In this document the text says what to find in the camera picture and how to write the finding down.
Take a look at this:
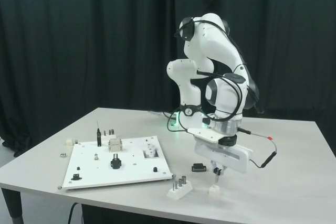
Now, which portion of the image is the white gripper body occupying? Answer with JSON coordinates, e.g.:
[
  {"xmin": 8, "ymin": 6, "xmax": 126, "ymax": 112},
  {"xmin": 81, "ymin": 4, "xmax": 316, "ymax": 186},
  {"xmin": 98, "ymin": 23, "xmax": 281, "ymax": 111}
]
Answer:
[{"xmin": 194, "ymin": 141, "xmax": 254, "ymax": 175}]

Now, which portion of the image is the black D-SUB plug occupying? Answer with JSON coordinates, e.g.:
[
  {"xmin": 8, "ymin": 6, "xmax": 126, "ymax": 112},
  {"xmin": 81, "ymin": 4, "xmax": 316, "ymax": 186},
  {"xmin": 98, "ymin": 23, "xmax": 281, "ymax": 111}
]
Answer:
[{"xmin": 191, "ymin": 163, "xmax": 208, "ymax": 174}]

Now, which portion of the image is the white round peg holder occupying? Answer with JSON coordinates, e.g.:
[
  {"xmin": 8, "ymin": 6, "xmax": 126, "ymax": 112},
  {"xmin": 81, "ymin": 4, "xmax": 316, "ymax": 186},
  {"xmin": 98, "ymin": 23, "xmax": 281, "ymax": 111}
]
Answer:
[{"xmin": 166, "ymin": 182, "xmax": 194, "ymax": 200}]

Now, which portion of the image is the black waterproof plug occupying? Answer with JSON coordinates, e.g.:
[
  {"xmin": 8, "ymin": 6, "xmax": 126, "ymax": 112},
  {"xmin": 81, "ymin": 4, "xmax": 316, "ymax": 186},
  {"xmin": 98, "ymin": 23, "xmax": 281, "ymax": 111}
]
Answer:
[{"xmin": 110, "ymin": 153, "xmax": 122, "ymax": 170}]

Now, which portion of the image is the white square peg holder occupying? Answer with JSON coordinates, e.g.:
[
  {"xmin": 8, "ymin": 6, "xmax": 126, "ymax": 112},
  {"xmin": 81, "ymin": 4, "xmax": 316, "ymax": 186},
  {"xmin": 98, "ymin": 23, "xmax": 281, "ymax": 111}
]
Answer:
[{"xmin": 101, "ymin": 133, "xmax": 118, "ymax": 142}]

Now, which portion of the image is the white task board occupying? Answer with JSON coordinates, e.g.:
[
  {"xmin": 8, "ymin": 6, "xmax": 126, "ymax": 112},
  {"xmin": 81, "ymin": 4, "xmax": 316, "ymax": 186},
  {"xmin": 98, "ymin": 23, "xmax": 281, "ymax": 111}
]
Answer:
[{"xmin": 60, "ymin": 135, "xmax": 174, "ymax": 190}]

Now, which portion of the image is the black USB plug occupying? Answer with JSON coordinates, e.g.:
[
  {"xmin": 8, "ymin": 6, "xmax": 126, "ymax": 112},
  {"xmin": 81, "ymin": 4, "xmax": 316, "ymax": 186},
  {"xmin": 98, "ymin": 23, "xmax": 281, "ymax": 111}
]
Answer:
[{"xmin": 96, "ymin": 120, "xmax": 103, "ymax": 147}]

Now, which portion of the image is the black curtain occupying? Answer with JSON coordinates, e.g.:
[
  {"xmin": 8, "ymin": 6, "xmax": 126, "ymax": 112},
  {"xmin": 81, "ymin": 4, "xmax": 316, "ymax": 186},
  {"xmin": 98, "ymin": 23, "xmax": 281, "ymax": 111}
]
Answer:
[{"xmin": 0, "ymin": 0, "xmax": 336, "ymax": 158}]

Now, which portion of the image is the black table leg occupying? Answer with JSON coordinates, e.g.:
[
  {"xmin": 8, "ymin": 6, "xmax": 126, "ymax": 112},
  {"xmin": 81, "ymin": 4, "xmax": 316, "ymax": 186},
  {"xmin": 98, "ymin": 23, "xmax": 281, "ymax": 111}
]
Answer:
[{"xmin": 1, "ymin": 187, "xmax": 22, "ymax": 224}]

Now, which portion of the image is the thin black rod on wire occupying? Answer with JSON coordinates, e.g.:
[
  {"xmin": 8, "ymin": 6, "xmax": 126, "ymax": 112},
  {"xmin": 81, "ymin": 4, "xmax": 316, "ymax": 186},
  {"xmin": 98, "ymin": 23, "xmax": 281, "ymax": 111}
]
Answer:
[{"xmin": 237, "ymin": 127, "xmax": 278, "ymax": 169}]

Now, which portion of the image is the black base cable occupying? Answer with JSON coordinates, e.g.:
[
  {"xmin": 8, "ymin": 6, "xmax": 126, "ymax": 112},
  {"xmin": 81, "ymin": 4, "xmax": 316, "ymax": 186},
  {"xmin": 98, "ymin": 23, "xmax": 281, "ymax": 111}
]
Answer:
[{"xmin": 148, "ymin": 110, "xmax": 182, "ymax": 132}]

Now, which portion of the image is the black floor cable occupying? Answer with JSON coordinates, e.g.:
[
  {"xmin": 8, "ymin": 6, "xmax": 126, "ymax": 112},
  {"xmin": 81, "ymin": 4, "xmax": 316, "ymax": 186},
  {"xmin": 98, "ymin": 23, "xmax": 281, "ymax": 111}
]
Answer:
[{"xmin": 68, "ymin": 202, "xmax": 81, "ymax": 224}]

